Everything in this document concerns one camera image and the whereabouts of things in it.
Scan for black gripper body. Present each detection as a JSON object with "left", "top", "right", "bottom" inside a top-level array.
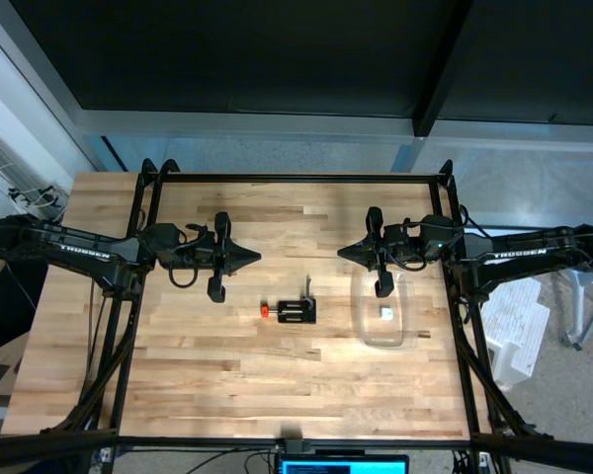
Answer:
[
  {"left": 367, "top": 206, "right": 419, "bottom": 299},
  {"left": 185, "top": 211, "right": 232, "bottom": 304}
]

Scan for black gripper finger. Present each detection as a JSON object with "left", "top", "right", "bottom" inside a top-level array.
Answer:
[
  {"left": 226, "top": 239, "right": 263, "bottom": 258},
  {"left": 336, "top": 253, "right": 373, "bottom": 272},
  {"left": 226, "top": 255, "right": 263, "bottom": 275},
  {"left": 336, "top": 235, "right": 373, "bottom": 256}
]

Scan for clear plastic tub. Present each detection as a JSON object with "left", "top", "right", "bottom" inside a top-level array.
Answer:
[{"left": 350, "top": 269, "right": 420, "bottom": 353}]

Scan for black vise with orange knob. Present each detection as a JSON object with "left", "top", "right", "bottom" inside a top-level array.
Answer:
[{"left": 259, "top": 294, "right": 319, "bottom": 326}]

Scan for white foam block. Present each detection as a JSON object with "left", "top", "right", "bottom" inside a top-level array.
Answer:
[{"left": 478, "top": 269, "right": 552, "bottom": 394}]

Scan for laptop with blue screen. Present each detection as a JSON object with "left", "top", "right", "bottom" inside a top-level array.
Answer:
[{"left": 275, "top": 453, "right": 410, "bottom": 474}]

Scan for grey metal stand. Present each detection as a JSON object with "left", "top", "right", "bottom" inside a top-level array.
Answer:
[{"left": 555, "top": 256, "right": 593, "bottom": 353}]

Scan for black vertical pillar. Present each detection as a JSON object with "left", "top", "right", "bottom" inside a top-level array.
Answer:
[{"left": 412, "top": 0, "right": 475, "bottom": 138}]

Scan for brown cardboard box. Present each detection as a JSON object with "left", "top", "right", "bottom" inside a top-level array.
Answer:
[{"left": 0, "top": 330, "right": 31, "bottom": 411}]

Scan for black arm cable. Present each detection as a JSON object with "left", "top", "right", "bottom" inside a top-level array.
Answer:
[
  {"left": 169, "top": 222, "right": 210, "bottom": 289},
  {"left": 382, "top": 204, "right": 488, "bottom": 274}
]

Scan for black aluminium frame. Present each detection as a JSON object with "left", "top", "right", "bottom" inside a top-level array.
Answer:
[{"left": 0, "top": 157, "right": 593, "bottom": 474}]

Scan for black table-level camera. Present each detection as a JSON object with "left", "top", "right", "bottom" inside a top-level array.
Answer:
[{"left": 276, "top": 430, "right": 306, "bottom": 453}]

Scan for tangled black cables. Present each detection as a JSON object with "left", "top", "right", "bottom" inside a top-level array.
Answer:
[{"left": 7, "top": 184, "right": 64, "bottom": 211}]

